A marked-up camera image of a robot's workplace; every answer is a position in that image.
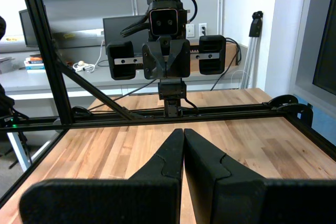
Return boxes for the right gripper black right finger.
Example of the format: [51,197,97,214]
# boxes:
[183,129,336,224]

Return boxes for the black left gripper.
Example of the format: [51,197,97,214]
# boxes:
[106,35,226,81]

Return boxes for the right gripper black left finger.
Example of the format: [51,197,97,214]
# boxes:
[19,129,184,224]

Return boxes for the dark computer monitor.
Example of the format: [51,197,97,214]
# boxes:
[102,15,150,49]
[18,8,40,49]

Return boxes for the black and silver tripod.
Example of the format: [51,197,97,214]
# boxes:
[240,10,264,90]

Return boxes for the white table leg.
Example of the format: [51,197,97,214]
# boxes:
[7,131,32,173]

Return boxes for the stack of books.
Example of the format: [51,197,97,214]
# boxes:
[24,56,45,71]

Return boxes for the grey desk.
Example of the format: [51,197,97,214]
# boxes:
[0,48,249,101]

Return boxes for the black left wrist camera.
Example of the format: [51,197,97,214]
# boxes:
[149,7,181,37]

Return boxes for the thin black cable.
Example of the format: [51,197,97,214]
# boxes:
[89,78,158,111]

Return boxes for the black braided robot cables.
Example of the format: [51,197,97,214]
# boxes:
[120,15,151,39]

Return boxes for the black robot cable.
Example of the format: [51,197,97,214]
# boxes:
[176,0,198,23]

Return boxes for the black room cable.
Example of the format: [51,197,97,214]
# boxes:
[209,37,243,91]

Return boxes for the white cable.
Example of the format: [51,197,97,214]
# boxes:
[72,39,106,73]

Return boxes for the black frame corner bracket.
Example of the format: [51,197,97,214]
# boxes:
[269,94,300,109]
[72,105,92,116]
[278,103,313,133]

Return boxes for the black aluminium frame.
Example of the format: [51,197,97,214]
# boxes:
[0,0,336,209]

